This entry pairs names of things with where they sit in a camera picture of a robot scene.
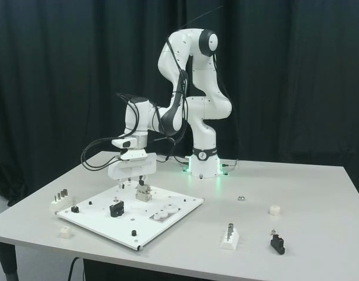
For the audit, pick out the dark grey table leg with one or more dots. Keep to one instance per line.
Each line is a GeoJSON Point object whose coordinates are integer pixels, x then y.
{"type": "Point", "coordinates": [5, 263]}

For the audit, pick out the black D-SUB plug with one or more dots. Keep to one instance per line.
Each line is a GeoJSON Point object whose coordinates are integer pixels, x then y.
{"type": "Point", "coordinates": [116, 210]}

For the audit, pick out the white medium gear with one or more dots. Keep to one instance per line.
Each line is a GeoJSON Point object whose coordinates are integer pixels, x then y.
{"type": "Point", "coordinates": [163, 215]}

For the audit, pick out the white large gear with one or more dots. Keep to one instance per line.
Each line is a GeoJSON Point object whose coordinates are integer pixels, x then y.
{"type": "Point", "coordinates": [170, 209]}

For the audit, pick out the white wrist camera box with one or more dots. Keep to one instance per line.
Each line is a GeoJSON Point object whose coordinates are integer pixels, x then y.
{"type": "Point", "coordinates": [124, 143]}

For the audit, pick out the black curtain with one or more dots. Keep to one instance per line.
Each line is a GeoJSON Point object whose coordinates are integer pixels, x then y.
{"type": "Point", "coordinates": [51, 58]}

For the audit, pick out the black connector block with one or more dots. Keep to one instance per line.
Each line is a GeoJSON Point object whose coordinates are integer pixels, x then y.
{"type": "Point", "coordinates": [277, 243]}

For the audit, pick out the flat white mounting plate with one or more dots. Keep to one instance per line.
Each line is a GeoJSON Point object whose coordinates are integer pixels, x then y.
{"type": "Point", "coordinates": [134, 155]}

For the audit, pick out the white round peg holder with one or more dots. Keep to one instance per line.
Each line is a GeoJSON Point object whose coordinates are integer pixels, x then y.
{"type": "Point", "coordinates": [229, 242]}

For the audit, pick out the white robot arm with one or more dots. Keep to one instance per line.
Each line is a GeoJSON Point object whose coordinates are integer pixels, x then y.
{"type": "Point", "coordinates": [203, 131]}

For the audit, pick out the large metal round peg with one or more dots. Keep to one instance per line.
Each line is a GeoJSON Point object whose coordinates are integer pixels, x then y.
{"type": "Point", "coordinates": [231, 227]}

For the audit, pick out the white small gear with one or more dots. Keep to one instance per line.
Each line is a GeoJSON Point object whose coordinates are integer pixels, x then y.
{"type": "Point", "coordinates": [156, 217]}

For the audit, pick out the white task board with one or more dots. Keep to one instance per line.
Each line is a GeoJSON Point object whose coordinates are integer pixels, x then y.
{"type": "Point", "coordinates": [94, 216]}

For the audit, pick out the large metal square peg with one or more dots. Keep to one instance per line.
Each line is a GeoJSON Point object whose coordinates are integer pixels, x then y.
{"type": "Point", "coordinates": [64, 194]}

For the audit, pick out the small white square holder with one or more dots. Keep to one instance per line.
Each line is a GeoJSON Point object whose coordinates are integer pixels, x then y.
{"type": "Point", "coordinates": [66, 232]}

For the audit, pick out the white square peg holder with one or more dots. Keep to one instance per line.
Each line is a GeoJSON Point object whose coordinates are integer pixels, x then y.
{"type": "Point", "coordinates": [61, 204]}

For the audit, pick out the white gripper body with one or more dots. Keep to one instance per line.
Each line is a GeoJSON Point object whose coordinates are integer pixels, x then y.
{"type": "Point", "coordinates": [132, 169]}

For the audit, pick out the metal nut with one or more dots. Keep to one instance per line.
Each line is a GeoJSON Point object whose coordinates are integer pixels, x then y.
{"type": "Point", "coordinates": [241, 198]}

